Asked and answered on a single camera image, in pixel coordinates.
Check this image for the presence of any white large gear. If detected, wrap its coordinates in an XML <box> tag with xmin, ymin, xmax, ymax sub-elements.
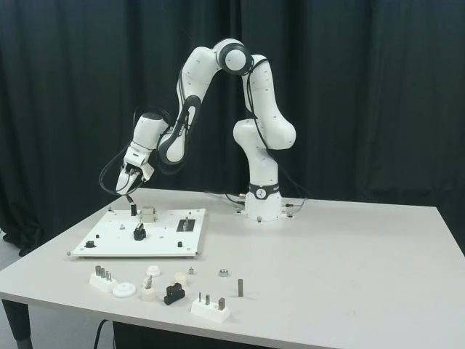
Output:
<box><xmin>112</xmin><ymin>282</ymin><xmax>137</xmax><ymax>300</ymax></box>

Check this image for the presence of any black D-SUB plug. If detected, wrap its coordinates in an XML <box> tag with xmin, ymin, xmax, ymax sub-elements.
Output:
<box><xmin>163</xmin><ymin>282</ymin><xmax>185</xmax><ymax>305</ymax></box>

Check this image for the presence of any white task board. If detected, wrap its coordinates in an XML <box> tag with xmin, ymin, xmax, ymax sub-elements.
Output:
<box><xmin>68</xmin><ymin>207</ymin><xmax>209</xmax><ymax>260</ymax></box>

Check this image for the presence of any black base cable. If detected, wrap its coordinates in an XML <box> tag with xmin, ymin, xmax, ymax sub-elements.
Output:
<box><xmin>281</xmin><ymin>198</ymin><xmax>309</xmax><ymax>215</ymax></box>
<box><xmin>206</xmin><ymin>191</ymin><xmax>251</xmax><ymax>204</ymax></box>

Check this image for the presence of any black table leg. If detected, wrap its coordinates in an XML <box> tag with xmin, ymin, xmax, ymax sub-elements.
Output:
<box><xmin>1</xmin><ymin>298</ymin><xmax>31</xmax><ymax>349</ymax></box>

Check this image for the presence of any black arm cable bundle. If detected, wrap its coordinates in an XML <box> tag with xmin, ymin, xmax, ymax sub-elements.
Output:
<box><xmin>100</xmin><ymin>54</ymin><xmax>291</xmax><ymax>193</ymax></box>

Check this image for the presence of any white square peg holder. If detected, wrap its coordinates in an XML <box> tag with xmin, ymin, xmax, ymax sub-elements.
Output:
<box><xmin>190</xmin><ymin>300</ymin><xmax>231</xmax><ymax>324</ymax></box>

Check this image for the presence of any small white camera box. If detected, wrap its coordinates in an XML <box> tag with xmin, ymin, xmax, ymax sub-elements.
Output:
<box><xmin>123</xmin><ymin>147</ymin><xmax>149</xmax><ymax>167</ymax></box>

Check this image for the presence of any white round peg holder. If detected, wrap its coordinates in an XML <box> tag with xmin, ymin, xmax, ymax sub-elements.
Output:
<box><xmin>89</xmin><ymin>274</ymin><xmax>118</xmax><ymax>294</ymax></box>

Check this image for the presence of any black floor cable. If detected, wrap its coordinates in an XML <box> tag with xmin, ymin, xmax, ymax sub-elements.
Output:
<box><xmin>94</xmin><ymin>318</ymin><xmax>114</xmax><ymax>349</ymax></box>

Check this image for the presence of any black curtain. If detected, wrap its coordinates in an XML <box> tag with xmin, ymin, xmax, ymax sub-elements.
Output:
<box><xmin>0</xmin><ymin>0</ymin><xmax>465</xmax><ymax>257</ymax></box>

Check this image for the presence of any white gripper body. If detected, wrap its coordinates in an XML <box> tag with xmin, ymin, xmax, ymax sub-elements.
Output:
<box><xmin>116</xmin><ymin>167</ymin><xmax>138</xmax><ymax>193</ymax></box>

